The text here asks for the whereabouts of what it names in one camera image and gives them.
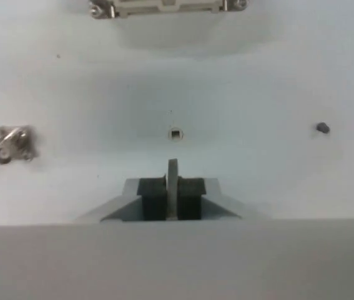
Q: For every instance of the white task board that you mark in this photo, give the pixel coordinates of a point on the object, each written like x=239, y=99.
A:
x=176, y=93

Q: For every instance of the metal square peg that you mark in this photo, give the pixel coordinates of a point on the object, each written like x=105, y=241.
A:
x=172, y=187

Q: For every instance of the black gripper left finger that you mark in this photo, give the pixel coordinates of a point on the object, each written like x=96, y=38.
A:
x=151, y=193

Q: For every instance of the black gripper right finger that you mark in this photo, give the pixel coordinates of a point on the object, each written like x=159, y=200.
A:
x=190, y=195

